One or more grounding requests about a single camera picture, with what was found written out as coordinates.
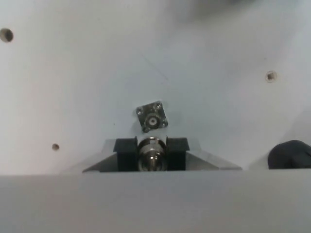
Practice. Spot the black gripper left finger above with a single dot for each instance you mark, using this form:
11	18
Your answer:
125	155

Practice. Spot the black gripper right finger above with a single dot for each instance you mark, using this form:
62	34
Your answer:
177	155

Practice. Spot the metal BNC plug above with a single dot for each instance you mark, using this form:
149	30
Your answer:
152	155

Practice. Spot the white task board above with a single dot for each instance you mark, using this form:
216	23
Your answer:
73	85

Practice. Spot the black waterproof plug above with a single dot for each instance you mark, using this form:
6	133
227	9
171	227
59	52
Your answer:
291	155

